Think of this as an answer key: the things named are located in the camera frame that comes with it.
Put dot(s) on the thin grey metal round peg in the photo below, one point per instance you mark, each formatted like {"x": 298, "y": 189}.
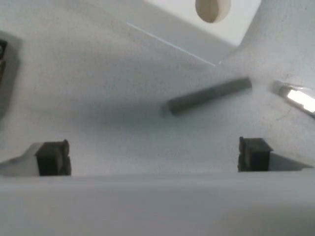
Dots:
{"x": 209, "y": 94}

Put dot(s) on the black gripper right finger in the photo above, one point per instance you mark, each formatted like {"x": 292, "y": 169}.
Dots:
{"x": 254, "y": 157}

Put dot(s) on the black D-SUB plug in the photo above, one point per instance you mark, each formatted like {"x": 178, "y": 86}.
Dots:
{"x": 3, "y": 52}

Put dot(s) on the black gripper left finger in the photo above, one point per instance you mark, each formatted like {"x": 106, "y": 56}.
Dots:
{"x": 53, "y": 159}

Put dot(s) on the white holder with holes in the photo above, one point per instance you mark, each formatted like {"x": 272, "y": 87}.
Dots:
{"x": 222, "y": 23}

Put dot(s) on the shiny metal square peg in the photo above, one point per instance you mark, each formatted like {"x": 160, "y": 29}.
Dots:
{"x": 296, "y": 97}

